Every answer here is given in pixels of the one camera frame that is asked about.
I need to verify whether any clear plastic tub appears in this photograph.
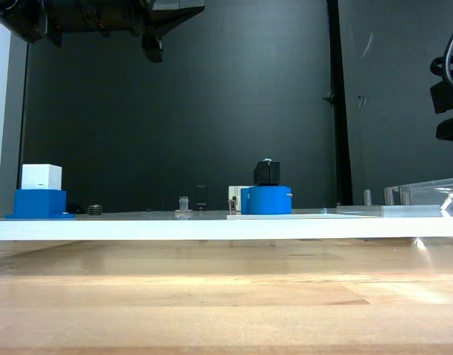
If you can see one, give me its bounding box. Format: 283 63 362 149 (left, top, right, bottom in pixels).
383 176 453 223

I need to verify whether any grey metal block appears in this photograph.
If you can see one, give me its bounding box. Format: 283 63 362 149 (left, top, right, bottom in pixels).
336 203 443 219

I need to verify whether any white cube plug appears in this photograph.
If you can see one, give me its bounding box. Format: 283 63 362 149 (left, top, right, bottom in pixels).
21 163 64 192

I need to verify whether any black D-sub connector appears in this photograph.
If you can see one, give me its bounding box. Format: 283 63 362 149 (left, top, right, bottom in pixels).
252 158 281 186

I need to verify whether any white task board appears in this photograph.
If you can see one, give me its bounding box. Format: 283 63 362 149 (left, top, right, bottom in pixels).
0 211 453 242

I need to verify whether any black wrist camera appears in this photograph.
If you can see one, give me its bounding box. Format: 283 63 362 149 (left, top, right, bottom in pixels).
429 79 453 115

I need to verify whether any black camera cable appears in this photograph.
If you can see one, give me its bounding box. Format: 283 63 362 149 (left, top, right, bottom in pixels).
429 21 453 93

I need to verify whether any blue round connector mount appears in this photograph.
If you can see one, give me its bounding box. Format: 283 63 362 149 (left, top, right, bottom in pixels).
241 184 294 215

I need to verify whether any blue square mount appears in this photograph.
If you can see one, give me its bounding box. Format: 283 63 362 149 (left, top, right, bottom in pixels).
4 189 76 220

